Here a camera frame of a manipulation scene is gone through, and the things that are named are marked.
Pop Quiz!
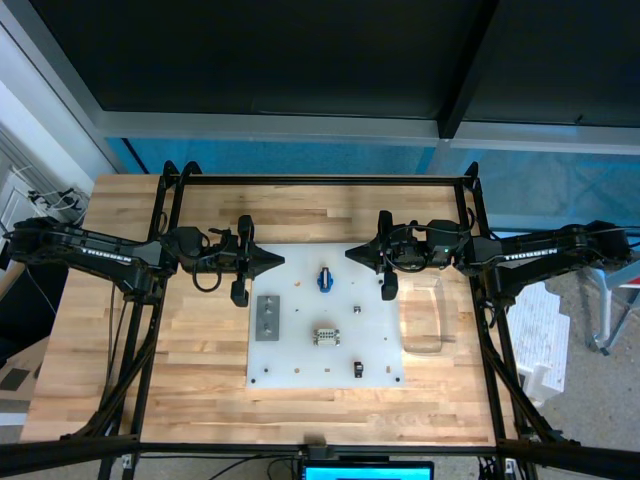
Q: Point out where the cardboard box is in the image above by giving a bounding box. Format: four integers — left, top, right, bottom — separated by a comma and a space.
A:
0, 333, 52, 402

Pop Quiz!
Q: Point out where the grey metal plate with posts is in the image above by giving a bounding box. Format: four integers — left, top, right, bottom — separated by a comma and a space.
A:
254, 294, 282, 343

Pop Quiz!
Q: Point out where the blue laptop screen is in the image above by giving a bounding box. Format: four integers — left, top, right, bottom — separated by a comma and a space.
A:
298, 459, 436, 480

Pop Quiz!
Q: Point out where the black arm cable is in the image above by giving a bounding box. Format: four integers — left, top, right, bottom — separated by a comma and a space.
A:
192, 227, 236, 294
377, 223, 469, 275

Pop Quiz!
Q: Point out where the black aluminium frame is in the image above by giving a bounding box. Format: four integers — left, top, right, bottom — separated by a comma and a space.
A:
0, 159, 640, 480

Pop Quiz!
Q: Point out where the clear plastic tub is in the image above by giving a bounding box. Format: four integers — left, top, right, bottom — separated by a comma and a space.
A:
397, 276, 458, 358

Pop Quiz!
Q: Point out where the grey metal stand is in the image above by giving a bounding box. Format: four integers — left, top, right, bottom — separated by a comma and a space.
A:
582, 263, 640, 357

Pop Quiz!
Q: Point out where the black foam square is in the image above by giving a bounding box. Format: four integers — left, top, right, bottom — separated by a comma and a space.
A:
0, 368, 30, 392

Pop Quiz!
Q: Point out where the white foam block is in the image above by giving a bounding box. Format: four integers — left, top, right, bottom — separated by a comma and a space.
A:
504, 282, 572, 407

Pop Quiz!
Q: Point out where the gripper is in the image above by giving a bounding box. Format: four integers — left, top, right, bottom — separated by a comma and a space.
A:
219, 214, 286, 307
344, 210, 429, 302

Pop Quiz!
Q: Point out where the white cable bundle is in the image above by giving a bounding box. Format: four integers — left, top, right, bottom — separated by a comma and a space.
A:
25, 186, 85, 212

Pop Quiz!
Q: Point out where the black table camera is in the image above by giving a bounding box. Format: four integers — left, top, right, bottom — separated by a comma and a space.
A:
303, 433, 335, 460

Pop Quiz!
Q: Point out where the white task board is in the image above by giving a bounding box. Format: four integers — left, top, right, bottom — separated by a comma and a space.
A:
244, 242, 406, 390

